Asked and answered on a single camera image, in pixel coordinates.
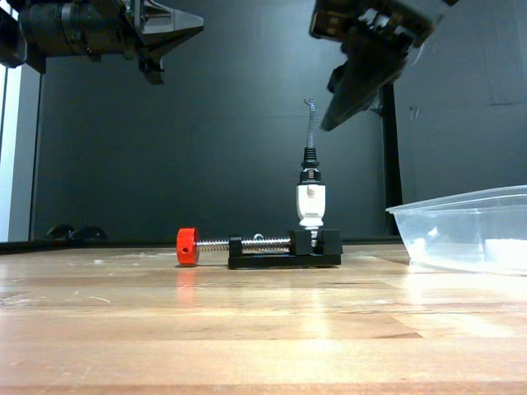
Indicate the black clamp with red knob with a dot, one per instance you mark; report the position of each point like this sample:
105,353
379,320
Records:
288,261

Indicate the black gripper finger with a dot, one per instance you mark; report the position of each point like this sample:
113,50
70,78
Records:
177,24
338,80
370,86

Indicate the clear plastic tub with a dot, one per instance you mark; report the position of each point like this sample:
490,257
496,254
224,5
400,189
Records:
453,230

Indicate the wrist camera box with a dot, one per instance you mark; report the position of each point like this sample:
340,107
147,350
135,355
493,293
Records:
327,24

